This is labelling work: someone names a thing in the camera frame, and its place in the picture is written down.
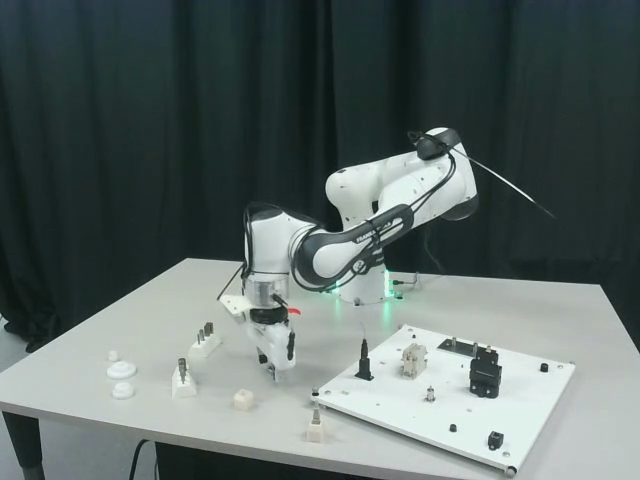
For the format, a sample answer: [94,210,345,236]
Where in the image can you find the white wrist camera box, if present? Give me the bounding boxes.
[217,295,252,319]

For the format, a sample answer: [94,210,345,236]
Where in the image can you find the black curtains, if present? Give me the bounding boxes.
[0,0,640,354]

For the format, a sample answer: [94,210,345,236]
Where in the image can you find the black cable strap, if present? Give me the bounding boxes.
[407,128,464,161]

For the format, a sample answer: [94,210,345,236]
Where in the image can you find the white three-hole peg holder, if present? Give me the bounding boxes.
[188,332,223,359]

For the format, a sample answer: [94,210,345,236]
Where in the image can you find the black base cable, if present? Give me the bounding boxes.
[421,224,447,277]

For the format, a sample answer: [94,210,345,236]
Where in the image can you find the beige connector block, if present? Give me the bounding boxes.
[401,342,427,376]

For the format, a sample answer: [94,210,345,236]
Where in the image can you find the long black cable tie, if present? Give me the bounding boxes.
[452,148,557,220]

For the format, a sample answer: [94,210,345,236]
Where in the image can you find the white large gear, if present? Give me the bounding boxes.
[105,362,138,384]

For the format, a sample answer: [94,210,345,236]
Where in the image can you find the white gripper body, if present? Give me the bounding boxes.
[248,322,300,382]

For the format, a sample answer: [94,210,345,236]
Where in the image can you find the white task board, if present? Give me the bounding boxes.
[317,323,576,474]

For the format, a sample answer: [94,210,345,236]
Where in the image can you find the black floor cable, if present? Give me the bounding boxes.
[130,438,157,480]

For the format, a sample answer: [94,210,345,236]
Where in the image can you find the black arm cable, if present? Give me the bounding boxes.
[243,128,459,292]

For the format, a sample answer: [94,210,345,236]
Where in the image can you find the black table leg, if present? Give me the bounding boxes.
[0,410,40,480]

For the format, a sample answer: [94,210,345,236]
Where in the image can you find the black D-SUB plug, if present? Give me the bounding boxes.
[468,343,504,400]

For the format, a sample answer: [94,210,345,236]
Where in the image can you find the white wedge peg holder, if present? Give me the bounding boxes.
[171,367,199,400]

